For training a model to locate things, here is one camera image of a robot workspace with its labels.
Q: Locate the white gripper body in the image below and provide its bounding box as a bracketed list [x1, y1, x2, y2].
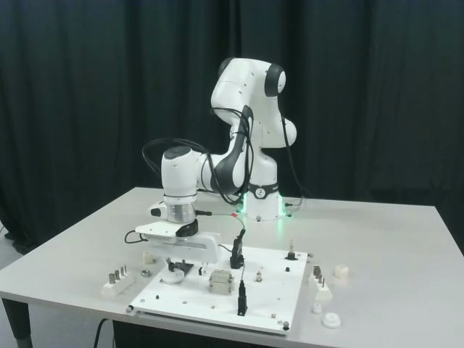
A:
[144, 233, 221, 262]

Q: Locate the white large gear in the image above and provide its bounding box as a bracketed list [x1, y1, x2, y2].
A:
[160, 268, 185, 285]

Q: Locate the white medium gear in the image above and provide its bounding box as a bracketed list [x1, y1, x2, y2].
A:
[321, 312, 342, 330]

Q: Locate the grey metal connector block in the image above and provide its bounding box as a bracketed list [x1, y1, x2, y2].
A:
[208, 268, 233, 297]

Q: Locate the flat white mounting plate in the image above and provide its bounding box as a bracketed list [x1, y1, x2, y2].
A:
[135, 223, 189, 241]

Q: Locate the black D-SUB plug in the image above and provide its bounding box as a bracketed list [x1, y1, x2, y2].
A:
[228, 235, 245, 270]

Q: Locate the thin black rod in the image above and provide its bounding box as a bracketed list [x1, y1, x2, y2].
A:
[195, 211, 240, 220]

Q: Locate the black USB plug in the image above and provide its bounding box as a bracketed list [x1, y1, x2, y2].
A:
[236, 267, 251, 317]

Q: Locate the white round peg holder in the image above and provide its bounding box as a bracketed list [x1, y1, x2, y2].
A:
[103, 273, 134, 297]

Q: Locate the black cabinet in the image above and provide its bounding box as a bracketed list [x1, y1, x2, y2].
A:
[112, 318, 291, 348]

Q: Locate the white task board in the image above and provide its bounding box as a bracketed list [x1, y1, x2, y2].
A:
[125, 240, 313, 336]

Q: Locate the black waterproof plug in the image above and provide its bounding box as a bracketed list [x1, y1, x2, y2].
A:
[283, 238, 299, 262]

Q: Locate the white square peg holder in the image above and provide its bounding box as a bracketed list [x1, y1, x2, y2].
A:
[307, 274, 334, 302]

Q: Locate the dark table leg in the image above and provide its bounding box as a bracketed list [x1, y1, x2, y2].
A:
[0, 297, 30, 348]

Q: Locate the black curtain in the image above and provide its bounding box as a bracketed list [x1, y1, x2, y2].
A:
[0, 0, 464, 251]

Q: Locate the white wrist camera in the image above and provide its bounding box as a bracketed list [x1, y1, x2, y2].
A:
[146, 202, 168, 219]

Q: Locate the black camera cable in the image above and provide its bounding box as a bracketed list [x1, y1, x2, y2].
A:
[124, 229, 146, 244]

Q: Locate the black rod wire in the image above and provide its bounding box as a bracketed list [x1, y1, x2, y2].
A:
[217, 216, 247, 254]

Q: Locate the black floor cable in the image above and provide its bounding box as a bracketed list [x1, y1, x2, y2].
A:
[94, 318, 114, 348]

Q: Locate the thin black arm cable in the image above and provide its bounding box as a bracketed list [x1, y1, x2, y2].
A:
[278, 85, 306, 215]

